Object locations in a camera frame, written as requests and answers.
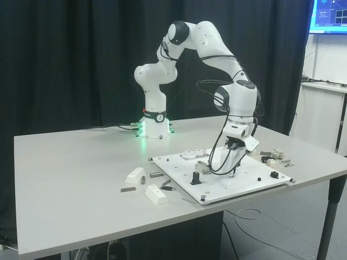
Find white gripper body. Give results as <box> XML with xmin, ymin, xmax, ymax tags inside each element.
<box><xmin>215</xmin><ymin>146</ymin><xmax>246</xmax><ymax>176</ymax></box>

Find flat white mounting plate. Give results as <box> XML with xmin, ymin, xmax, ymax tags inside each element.
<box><xmin>245</xmin><ymin>135</ymin><xmax>259</xmax><ymax>153</ymax></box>

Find white task board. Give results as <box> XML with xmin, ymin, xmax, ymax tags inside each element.
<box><xmin>150</xmin><ymin>148</ymin><xmax>296</xmax><ymax>207</ymax></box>

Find white peg holder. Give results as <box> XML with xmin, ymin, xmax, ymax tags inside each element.
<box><xmin>144</xmin><ymin>184</ymin><xmax>169</xmax><ymax>203</ymax></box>
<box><xmin>124</xmin><ymin>167</ymin><xmax>147</xmax><ymax>184</ymax></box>

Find black table leg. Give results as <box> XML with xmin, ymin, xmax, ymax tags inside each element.
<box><xmin>322</xmin><ymin>177</ymin><xmax>341</xmax><ymax>260</ymax></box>

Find blue screen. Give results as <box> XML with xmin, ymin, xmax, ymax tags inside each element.
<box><xmin>309</xmin><ymin>0</ymin><xmax>347</xmax><ymax>35</ymax></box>

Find black curtain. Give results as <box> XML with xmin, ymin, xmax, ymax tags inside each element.
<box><xmin>0</xmin><ymin>0</ymin><xmax>312</xmax><ymax>244</ymax></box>

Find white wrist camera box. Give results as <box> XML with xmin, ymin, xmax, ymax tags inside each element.
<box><xmin>226</xmin><ymin>124</ymin><xmax>250</xmax><ymax>139</ymax></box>

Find silver flange ring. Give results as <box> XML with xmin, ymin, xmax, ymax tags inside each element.
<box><xmin>227</xmin><ymin>118</ymin><xmax>254</xmax><ymax>127</ymax></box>

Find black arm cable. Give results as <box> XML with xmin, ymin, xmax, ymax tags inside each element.
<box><xmin>161</xmin><ymin>37</ymin><xmax>266</xmax><ymax>152</ymax></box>

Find black base cable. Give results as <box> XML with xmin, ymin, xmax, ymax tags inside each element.
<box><xmin>92</xmin><ymin>123</ymin><xmax>142</xmax><ymax>131</ymax></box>

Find black cables on cabinet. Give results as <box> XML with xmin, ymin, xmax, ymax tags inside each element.
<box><xmin>300</xmin><ymin>76</ymin><xmax>347</xmax><ymax>89</ymax></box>

